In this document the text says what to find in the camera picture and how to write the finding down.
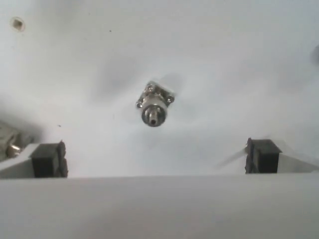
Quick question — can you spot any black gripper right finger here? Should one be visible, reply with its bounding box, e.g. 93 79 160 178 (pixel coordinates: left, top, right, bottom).
245 136 319 175

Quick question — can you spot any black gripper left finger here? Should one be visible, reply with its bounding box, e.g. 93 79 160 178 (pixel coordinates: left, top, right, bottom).
0 140 68 179

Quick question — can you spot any metal BNC plug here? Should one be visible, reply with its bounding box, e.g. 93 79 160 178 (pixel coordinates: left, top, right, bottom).
141 96 164 127

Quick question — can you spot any white task board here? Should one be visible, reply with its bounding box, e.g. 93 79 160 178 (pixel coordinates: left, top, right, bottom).
0 0 319 179

